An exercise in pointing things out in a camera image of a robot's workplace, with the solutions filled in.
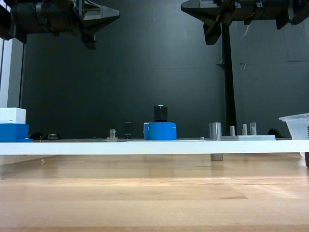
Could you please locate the grey metal plate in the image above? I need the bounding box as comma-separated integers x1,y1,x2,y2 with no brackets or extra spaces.
221,134,276,142

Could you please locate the blue block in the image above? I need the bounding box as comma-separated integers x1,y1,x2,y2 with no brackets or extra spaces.
0,123,34,143

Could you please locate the clear plastic connector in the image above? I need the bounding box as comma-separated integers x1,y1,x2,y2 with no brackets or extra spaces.
106,129,119,141

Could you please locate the black hex block silver top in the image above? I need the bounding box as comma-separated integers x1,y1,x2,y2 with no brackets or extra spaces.
154,103,168,122

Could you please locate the white block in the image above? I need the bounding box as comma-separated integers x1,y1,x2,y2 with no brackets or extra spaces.
0,107,27,125

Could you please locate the white upright frame post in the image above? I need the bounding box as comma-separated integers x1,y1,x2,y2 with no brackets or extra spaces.
0,38,13,108

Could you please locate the white cable tie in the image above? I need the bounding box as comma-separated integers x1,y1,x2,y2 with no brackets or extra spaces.
240,23,250,41

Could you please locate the blue round holder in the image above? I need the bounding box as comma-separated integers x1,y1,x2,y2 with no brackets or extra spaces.
144,121,178,141

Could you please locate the black round knob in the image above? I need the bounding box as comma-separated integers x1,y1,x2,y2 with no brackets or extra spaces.
267,128,286,140
28,132,44,141

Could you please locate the clear plastic tub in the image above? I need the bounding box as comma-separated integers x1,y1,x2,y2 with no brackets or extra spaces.
278,113,309,141

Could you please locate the white board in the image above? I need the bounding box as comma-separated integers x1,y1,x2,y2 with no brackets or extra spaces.
0,139,309,156

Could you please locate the silver 16mm metal cylinder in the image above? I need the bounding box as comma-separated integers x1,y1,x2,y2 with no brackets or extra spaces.
209,122,224,161

